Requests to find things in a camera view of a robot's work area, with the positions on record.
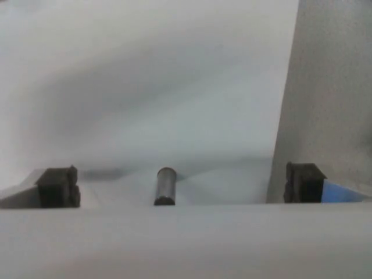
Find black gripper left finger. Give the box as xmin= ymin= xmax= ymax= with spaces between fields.
xmin=0 ymin=164 xmax=82 ymax=209

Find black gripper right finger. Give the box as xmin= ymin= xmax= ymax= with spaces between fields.
xmin=282 ymin=161 xmax=372 ymax=204

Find small metal round peg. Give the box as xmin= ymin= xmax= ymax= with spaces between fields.
xmin=153 ymin=166 xmax=178 ymax=206

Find white task board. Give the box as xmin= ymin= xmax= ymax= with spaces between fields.
xmin=0 ymin=0 xmax=301 ymax=206

